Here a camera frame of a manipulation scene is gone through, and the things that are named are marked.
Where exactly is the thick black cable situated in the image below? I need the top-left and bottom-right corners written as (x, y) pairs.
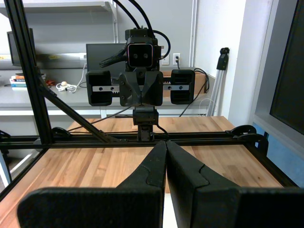
top-left (112, 0), bottom-right (143, 30)
top-left (129, 0), bottom-right (154, 31)

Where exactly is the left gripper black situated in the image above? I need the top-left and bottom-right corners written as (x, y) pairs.
top-left (85, 29), bottom-right (196, 107)

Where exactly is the black aluminium frame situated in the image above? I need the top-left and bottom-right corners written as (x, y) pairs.
top-left (0, 0), bottom-right (304, 198)

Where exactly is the thin looped left arm cable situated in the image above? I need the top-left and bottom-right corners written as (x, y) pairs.
top-left (153, 29), bottom-right (172, 60)

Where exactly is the white task board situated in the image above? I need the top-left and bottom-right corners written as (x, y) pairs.
top-left (162, 192), bottom-right (178, 228)

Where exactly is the black computer monitor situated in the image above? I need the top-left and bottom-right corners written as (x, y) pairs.
top-left (6, 28), bottom-right (35, 67)

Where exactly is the brown cardboard box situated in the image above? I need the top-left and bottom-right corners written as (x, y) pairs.
top-left (163, 69), bottom-right (210, 98)

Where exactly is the grey office desk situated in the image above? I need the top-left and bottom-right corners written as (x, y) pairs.
top-left (0, 68), bottom-right (217, 117)

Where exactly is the tripod with silver legs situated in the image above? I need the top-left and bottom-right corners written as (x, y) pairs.
top-left (210, 47), bottom-right (230, 117)

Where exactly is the stack of books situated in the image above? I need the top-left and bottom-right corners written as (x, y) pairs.
top-left (9, 75), bottom-right (28, 91)

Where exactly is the grey metal partition frame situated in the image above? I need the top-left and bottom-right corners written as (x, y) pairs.
top-left (251, 0), bottom-right (304, 152)

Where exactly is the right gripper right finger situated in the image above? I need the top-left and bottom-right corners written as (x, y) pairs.
top-left (167, 140), bottom-right (304, 228)

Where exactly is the white wall conduit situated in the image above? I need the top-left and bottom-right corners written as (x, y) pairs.
top-left (189, 0), bottom-right (198, 67)

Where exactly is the white cable bundle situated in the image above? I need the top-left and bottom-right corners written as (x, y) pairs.
top-left (56, 62), bottom-right (87, 94)

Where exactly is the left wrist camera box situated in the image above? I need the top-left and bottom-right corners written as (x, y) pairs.
top-left (126, 42), bottom-right (155, 68)

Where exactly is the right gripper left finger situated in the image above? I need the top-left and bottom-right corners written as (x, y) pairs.
top-left (18, 140), bottom-right (167, 228)

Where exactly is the braided black left arm cable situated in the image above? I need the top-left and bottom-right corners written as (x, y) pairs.
top-left (99, 46), bottom-right (128, 69)

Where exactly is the dark grey computer monitor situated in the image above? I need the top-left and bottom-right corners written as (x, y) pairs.
top-left (85, 43), bottom-right (128, 72)

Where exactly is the white wall shelf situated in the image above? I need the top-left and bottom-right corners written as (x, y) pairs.
top-left (0, 0), bottom-right (119, 46)

